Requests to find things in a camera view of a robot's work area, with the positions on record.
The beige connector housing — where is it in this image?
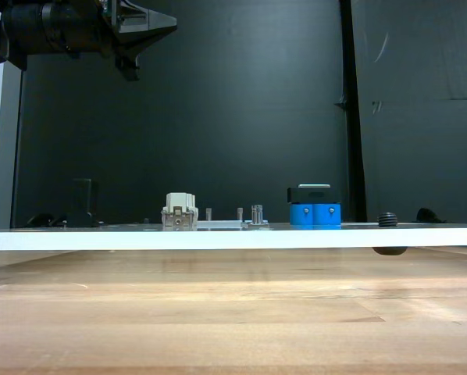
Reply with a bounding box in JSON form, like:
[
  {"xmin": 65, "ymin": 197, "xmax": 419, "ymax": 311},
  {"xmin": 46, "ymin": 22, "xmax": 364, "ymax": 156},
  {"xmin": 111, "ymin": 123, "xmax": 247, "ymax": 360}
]
[{"xmin": 161, "ymin": 191, "xmax": 200, "ymax": 232}]

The small metal connector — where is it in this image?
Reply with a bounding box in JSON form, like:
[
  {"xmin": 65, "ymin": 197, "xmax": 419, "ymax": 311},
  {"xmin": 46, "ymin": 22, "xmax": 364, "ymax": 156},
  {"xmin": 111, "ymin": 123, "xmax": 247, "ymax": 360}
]
[{"xmin": 243, "ymin": 203, "xmax": 271, "ymax": 230}]

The black connector block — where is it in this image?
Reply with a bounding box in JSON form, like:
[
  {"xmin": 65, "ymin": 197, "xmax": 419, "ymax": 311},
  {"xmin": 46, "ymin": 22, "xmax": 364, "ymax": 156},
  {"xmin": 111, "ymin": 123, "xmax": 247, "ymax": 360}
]
[{"xmin": 287, "ymin": 182, "xmax": 338, "ymax": 205}]

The black clamp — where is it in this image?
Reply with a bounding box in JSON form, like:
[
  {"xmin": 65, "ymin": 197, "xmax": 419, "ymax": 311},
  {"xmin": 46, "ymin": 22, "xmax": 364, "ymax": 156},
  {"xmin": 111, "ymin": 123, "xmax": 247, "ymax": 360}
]
[{"xmin": 65, "ymin": 178, "xmax": 101, "ymax": 228}]

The white board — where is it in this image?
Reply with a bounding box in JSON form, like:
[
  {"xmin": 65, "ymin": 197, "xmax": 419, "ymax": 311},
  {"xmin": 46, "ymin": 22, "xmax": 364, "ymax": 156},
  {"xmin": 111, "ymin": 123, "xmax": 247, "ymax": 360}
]
[{"xmin": 0, "ymin": 223, "xmax": 467, "ymax": 252}]

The black knob screw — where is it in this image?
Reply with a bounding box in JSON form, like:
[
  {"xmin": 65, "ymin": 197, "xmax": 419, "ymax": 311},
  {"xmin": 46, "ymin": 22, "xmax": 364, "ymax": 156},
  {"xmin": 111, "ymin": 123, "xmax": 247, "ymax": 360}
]
[{"xmin": 377, "ymin": 212, "xmax": 398, "ymax": 229}]

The black rubber board foot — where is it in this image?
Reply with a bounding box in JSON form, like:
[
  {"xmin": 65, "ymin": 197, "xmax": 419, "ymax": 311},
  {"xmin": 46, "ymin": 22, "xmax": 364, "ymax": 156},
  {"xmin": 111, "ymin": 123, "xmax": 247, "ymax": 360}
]
[{"xmin": 372, "ymin": 248, "xmax": 408, "ymax": 258}]

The black wall post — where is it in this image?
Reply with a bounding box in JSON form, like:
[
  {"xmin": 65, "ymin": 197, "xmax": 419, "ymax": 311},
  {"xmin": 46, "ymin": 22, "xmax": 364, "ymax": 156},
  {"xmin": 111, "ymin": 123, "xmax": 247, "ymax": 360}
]
[{"xmin": 337, "ymin": 0, "xmax": 369, "ymax": 223}]

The blue connector mount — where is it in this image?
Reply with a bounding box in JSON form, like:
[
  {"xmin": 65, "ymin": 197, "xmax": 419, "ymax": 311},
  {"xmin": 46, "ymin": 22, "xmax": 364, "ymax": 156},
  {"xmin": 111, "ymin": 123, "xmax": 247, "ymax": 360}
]
[{"xmin": 289, "ymin": 202, "xmax": 343, "ymax": 228}]

